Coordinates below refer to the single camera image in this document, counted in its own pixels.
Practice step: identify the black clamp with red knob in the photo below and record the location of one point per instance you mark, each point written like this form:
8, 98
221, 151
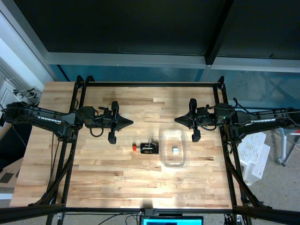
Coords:
146, 151

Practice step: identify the black aluminium frame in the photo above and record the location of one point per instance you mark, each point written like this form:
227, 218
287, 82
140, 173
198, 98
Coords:
28, 212

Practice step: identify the white stepped plastic block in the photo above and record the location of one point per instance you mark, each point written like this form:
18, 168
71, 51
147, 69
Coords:
254, 159

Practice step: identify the grey metal chair frame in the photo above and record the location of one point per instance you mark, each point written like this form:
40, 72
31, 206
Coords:
283, 145

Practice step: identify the clear plastic tub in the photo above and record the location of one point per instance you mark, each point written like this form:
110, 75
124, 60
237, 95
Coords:
168, 140

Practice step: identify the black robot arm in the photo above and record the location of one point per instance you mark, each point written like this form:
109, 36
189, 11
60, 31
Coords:
49, 119
262, 120

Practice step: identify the small white square piece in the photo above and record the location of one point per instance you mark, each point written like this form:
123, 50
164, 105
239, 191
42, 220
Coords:
175, 150

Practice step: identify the black wall post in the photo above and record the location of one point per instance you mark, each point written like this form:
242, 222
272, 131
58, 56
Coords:
211, 59

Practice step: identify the brown cardboard box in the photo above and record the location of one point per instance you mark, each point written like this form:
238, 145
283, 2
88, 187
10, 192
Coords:
11, 168

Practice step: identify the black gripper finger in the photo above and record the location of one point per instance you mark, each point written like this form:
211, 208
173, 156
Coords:
186, 123
124, 125
124, 119
186, 117

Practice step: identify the blue laptop screen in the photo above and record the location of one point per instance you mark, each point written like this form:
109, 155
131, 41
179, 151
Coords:
171, 221

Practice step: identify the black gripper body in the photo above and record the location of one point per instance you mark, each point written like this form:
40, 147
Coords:
206, 118
103, 123

